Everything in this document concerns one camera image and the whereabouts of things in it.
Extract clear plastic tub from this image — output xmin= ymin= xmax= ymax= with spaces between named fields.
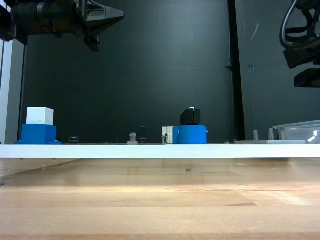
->
xmin=272 ymin=119 xmax=320 ymax=145

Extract white taskboard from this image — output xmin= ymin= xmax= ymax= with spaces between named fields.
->
xmin=0 ymin=142 xmax=320 ymax=160

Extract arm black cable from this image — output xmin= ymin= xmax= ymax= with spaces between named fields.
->
xmin=279 ymin=0 xmax=316 ymax=50

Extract blue square base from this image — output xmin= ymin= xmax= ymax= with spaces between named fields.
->
xmin=14 ymin=124 xmax=63 ymax=145

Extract white cube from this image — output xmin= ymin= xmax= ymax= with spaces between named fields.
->
xmin=26 ymin=107 xmax=55 ymax=126

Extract small silver connector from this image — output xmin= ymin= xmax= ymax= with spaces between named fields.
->
xmin=126 ymin=131 xmax=140 ymax=145

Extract black D-sub connector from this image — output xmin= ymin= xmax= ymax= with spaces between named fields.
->
xmin=179 ymin=106 xmax=202 ymax=126

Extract beige multi-pin connector housing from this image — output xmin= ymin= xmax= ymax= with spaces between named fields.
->
xmin=161 ymin=126 xmax=180 ymax=145

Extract black wall post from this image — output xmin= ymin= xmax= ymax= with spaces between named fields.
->
xmin=224 ymin=0 xmax=247 ymax=145

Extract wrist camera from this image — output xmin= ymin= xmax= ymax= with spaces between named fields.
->
xmin=283 ymin=38 xmax=320 ymax=70

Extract blue connector mount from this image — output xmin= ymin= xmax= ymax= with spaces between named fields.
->
xmin=174 ymin=124 xmax=209 ymax=145

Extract grey plate with pegs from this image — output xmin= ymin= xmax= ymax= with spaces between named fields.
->
xmin=234 ymin=126 xmax=306 ymax=145

